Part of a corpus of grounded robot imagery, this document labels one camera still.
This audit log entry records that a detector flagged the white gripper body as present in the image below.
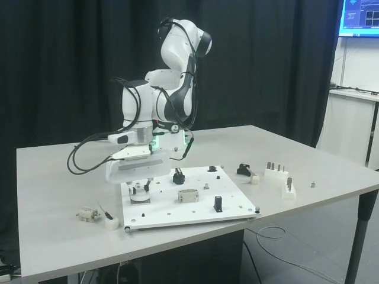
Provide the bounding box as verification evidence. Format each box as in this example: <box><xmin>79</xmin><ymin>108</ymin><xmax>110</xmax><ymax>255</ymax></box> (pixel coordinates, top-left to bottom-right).
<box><xmin>105</xmin><ymin>151</ymin><xmax>172</xmax><ymax>185</ymax></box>

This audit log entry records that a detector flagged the white large gear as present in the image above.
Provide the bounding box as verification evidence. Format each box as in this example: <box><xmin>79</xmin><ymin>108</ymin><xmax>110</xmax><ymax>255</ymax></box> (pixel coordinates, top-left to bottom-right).
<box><xmin>131</xmin><ymin>182</ymin><xmax>150</xmax><ymax>204</ymax></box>

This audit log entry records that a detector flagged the flat white mounting plate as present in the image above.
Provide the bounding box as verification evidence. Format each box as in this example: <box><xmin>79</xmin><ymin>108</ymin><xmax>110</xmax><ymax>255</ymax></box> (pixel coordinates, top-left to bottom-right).
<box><xmin>111</xmin><ymin>147</ymin><xmax>151</xmax><ymax>160</ymax></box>

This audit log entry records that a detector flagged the black Ethernet plug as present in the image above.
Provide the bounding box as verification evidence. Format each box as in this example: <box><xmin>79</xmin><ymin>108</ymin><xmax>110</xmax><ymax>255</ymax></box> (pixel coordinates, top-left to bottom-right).
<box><xmin>97</xmin><ymin>200</ymin><xmax>115</xmax><ymax>221</ymax></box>

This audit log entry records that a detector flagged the white task board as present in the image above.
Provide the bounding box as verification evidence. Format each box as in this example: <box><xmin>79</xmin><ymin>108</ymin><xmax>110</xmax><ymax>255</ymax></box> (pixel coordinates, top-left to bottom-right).
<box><xmin>119</xmin><ymin>164</ymin><xmax>262</xmax><ymax>235</ymax></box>

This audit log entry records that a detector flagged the beige waterproof plug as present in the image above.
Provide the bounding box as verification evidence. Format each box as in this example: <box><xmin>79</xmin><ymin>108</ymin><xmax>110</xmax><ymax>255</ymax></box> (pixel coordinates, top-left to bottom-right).
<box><xmin>76</xmin><ymin>207</ymin><xmax>96</xmax><ymax>222</ymax></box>

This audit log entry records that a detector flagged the white square peg holder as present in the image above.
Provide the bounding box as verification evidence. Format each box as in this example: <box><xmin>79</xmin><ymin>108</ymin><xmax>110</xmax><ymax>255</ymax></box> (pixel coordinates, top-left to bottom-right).
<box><xmin>263</xmin><ymin>167</ymin><xmax>288</xmax><ymax>180</ymax></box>

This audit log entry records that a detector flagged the white round peg holder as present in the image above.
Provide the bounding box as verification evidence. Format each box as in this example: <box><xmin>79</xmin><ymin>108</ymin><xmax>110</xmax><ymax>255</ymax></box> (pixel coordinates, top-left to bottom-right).
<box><xmin>280</xmin><ymin>186</ymin><xmax>298</xmax><ymax>201</ymax></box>

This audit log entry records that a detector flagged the black curtain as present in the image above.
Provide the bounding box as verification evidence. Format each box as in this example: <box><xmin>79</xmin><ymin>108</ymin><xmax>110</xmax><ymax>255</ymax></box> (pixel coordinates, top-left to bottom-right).
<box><xmin>0</xmin><ymin>0</ymin><xmax>346</xmax><ymax>269</ymax></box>

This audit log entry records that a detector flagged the white power strip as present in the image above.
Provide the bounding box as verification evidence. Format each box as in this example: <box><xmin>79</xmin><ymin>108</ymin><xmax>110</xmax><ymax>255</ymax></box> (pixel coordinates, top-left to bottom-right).
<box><xmin>0</xmin><ymin>263</ymin><xmax>22</xmax><ymax>281</ymax></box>

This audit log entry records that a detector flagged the white cabinet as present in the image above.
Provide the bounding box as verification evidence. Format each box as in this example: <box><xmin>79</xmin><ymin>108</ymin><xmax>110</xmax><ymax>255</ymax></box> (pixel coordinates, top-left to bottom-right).
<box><xmin>314</xmin><ymin>88</ymin><xmax>379</xmax><ymax>172</ymax></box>

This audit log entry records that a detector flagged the black table leg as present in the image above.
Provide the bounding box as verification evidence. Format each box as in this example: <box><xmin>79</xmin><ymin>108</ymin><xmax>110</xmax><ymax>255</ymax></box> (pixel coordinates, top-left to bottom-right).
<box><xmin>344</xmin><ymin>189</ymin><xmax>379</xmax><ymax>284</ymax></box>

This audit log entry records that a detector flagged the blue screen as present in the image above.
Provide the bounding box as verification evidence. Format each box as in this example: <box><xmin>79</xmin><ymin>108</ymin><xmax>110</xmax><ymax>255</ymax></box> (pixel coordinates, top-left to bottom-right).
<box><xmin>337</xmin><ymin>0</ymin><xmax>379</xmax><ymax>38</ymax></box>

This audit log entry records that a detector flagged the silver wrist ring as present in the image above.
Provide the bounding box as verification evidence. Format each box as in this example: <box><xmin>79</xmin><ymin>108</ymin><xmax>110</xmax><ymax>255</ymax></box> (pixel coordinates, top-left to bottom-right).
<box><xmin>133</xmin><ymin>124</ymin><xmax>153</xmax><ymax>146</ymax></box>

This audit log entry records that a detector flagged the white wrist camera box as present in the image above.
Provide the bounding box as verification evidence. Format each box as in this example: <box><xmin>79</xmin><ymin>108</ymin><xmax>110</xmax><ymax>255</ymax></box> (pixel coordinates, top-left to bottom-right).
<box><xmin>107</xmin><ymin>132</ymin><xmax>136</xmax><ymax>146</ymax></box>

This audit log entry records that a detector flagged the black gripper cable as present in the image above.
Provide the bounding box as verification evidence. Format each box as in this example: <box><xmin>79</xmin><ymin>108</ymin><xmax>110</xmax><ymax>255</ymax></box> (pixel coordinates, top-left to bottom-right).
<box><xmin>65</xmin><ymin>18</ymin><xmax>202</xmax><ymax>176</ymax></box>

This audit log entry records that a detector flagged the black camera cable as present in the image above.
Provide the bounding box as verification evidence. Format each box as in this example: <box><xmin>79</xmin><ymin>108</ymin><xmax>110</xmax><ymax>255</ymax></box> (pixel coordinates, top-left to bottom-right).
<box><xmin>65</xmin><ymin>18</ymin><xmax>202</xmax><ymax>176</ymax></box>

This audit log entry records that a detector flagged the black floor cable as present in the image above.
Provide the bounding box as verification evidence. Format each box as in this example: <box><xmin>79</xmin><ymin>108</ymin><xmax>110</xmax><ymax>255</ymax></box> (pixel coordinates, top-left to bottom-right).
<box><xmin>242</xmin><ymin>240</ymin><xmax>261</xmax><ymax>284</ymax></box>

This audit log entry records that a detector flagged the grey floor cable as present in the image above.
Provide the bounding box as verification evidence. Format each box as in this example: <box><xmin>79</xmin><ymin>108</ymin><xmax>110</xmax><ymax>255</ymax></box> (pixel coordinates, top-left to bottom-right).
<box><xmin>243</xmin><ymin>226</ymin><xmax>379</xmax><ymax>284</ymax></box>

